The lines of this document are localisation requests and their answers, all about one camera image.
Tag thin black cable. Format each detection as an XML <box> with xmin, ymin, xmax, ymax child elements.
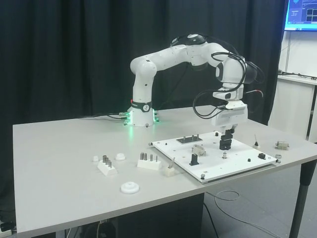
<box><xmin>276</xmin><ymin>70</ymin><xmax>317</xmax><ymax>80</ymax></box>

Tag blue screen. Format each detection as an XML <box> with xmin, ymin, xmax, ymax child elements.
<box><xmin>284</xmin><ymin>0</ymin><xmax>317</xmax><ymax>32</ymax></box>

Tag flat white mounting plate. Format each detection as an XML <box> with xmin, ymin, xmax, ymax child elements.
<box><xmin>225</xmin><ymin>101</ymin><xmax>247</xmax><ymax>110</ymax></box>

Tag white cabinet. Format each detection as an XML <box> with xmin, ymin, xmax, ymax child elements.
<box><xmin>268</xmin><ymin>73</ymin><xmax>317</xmax><ymax>144</ymax></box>

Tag white task board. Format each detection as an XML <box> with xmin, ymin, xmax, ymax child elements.
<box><xmin>149</xmin><ymin>130</ymin><xmax>282</xmax><ymax>185</ymax></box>

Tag thin grey cable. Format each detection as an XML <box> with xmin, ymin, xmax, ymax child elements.
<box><xmin>214</xmin><ymin>190</ymin><xmax>294</xmax><ymax>238</ymax></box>

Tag dark grey table leg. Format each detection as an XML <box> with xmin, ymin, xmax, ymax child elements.
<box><xmin>289</xmin><ymin>161</ymin><xmax>315</xmax><ymax>238</ymax></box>

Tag white peg holder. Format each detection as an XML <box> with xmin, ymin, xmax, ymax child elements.
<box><xmin>97</xmin><ymin>160</ymin><xmax>117</xmax><ymax>177</ymax></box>
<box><xmin>137</xmin><ymin>158</ymin><xmax>163</xmax><ymax>171</ymax></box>

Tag white large gear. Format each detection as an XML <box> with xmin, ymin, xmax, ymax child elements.
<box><xmin>120</xmin><ymin>181</ymin><xmax>141</xmax><ymax>195</ymax></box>

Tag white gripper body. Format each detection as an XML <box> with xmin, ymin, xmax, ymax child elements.
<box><xmin>211</xmin><ymin>105</ymin><xmax>249</xmax><ymax>128</ymax></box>

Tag black looped cable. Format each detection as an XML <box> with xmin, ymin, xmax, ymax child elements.
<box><xmin>192</xmin><ymin>89</ymin><xmax>223</xmax><ymax>122</ymax></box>

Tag black curtain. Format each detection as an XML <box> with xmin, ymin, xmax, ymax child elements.
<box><xmin>0</xmin><ymin>0</ymin><xmax>289</xmax><ymax>224</ymax></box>

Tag black base cable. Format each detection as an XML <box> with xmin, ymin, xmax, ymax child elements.
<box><xmin>81</xmin><ymin>113</ymin><xmax>129</xmax><ymax>121</ymax></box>

